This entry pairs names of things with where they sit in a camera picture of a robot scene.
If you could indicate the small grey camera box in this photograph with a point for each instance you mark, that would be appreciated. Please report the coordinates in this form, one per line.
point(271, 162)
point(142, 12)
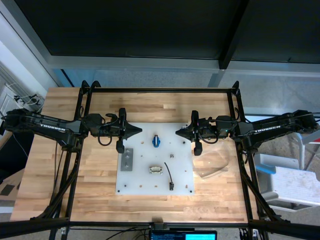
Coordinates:
point(158, 226)

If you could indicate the white board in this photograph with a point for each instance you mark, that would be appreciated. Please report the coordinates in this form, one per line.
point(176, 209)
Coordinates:
point(145, 175)

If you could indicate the laptop screen with blue edge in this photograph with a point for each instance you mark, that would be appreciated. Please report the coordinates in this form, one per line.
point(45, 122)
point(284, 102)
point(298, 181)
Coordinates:
point(195, 236)

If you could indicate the grey multi-pin connector housing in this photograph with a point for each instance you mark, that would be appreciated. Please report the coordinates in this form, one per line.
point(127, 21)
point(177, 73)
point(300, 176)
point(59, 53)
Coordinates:
point(155, 170)

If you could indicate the blue clamp with white insert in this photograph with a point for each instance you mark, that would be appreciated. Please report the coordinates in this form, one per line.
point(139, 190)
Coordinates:
point(153, 144)

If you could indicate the black overhead beam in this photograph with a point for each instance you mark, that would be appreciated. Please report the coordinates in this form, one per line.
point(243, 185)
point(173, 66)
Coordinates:
point(232, 37)

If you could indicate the white step stool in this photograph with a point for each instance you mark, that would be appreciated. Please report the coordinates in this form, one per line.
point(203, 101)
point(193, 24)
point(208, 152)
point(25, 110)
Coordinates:
point(292, 182)

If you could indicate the black aluminium frame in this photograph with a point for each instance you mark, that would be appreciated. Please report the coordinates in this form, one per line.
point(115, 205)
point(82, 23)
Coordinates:
point(160, 90)

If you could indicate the cardboard box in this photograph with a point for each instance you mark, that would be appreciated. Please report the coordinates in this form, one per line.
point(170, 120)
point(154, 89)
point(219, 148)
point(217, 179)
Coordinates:
point(10, 180)

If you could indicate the clear plastic tub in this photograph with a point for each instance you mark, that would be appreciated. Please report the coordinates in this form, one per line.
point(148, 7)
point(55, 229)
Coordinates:
point(210, 165)

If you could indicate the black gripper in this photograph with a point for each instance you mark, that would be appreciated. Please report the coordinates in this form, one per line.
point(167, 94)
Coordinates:
point(121, 130)
point(197, 130)

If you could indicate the white metal stand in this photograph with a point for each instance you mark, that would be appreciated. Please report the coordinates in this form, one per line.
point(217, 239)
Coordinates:
point(301, 150)

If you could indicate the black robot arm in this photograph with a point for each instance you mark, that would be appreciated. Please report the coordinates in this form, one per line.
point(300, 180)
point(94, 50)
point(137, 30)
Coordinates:
point(50, 126)
point(270, 128)

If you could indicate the grey metal socket plate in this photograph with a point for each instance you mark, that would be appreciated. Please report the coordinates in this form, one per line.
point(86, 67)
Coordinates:
point(123, 167)

